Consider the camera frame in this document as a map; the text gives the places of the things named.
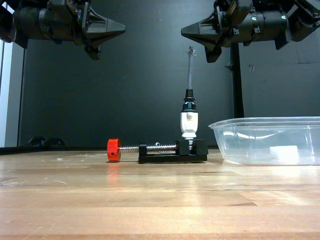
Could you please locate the white receptacle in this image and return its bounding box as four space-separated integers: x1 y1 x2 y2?
179 111 200 151

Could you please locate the clear plastic container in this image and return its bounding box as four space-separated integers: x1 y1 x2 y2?
208 116 320 167

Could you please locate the black corner bracket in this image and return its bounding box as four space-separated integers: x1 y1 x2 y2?
42 137 66 147
28 136 46 146

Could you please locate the white rectangular block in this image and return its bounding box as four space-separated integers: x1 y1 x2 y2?
269 145 299 161

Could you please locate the black clamp with orange knob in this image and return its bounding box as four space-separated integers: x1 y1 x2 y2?
106 138 209 165

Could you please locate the black power plug braided cable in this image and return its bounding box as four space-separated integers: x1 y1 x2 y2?
181 44 197 114

